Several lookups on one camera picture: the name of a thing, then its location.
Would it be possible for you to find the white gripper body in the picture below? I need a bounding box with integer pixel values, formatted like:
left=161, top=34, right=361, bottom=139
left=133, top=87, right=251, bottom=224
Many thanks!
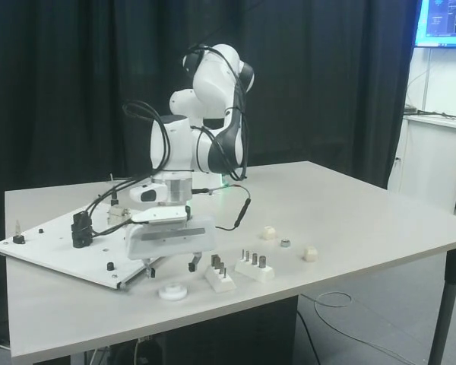
left=125, top=214, right=217, bottom=262

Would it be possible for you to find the dark table leg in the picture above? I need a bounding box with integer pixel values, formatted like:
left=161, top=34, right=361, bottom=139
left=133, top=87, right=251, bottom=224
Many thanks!
left=426, top=249, right=456, bottom=365

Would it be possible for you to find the grey floor cable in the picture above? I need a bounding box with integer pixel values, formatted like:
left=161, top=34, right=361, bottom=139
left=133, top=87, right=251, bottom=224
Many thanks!
left=312, top=291, right=431, bottom=365

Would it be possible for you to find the white holder for square pegs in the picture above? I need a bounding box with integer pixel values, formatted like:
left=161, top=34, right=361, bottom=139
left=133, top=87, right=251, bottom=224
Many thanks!
left=203, top=262, right=237, bottom=294

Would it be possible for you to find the white holder for round pegs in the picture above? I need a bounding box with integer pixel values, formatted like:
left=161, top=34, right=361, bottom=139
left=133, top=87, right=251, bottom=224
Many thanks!
left=233, top=258, right=275, bottom=284

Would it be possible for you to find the silver flange ring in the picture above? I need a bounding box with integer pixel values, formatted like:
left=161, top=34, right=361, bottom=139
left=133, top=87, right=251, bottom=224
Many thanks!
left=162, top=177, right=194, bottom=205

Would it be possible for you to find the grey metal connector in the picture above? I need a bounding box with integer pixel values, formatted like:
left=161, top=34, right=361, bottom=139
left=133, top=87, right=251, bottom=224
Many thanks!
left=106, top=205, right=133, bottom=226

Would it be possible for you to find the thin black rod on wire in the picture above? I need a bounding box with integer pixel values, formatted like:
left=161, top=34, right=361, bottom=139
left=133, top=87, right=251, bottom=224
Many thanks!
left=192, top=183, right=254, bottom=231

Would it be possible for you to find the black curtain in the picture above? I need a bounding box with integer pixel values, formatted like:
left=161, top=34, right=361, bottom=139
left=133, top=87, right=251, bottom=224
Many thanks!
left=0, top=0, right=418, bottom=244

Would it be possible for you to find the white large gear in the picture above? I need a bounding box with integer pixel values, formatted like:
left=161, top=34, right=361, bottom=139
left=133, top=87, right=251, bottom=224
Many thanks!
left=158, top=283, right=188, bottom=303

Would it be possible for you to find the grey tapered plug black base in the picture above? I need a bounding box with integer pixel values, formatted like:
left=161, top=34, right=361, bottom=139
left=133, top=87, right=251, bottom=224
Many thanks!
left=12, top=217, right=27, bottom=246

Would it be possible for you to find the white cabinet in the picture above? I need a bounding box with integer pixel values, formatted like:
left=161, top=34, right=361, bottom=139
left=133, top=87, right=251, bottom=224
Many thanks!
left=387, top=109, right=456, bottom=221

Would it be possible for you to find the black D-SUB plug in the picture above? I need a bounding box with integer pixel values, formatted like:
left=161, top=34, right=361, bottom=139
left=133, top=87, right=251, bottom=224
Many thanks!
left=71, top=211, right=94, bottom=249

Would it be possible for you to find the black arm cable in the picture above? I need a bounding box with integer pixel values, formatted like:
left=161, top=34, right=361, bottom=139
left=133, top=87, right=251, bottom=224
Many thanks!
left=84, top=44, right=250, bottom=246

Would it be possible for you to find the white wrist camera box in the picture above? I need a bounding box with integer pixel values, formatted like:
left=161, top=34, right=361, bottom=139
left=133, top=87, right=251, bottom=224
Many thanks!
left=128, top=183, right=168, bottom=204

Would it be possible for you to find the white task board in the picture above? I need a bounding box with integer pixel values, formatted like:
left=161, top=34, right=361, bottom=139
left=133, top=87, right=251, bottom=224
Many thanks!
left=0, top=203, right=166, bottom=291

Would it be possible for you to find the blue screen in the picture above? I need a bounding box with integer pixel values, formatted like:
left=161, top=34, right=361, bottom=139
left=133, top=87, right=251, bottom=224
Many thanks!
left=414, top=0, right=456, bottom=49

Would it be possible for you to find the flat white mounting plate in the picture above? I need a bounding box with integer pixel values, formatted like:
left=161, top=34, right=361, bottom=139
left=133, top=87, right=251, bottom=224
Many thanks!
left=130, top=207, right=190, bottom=226

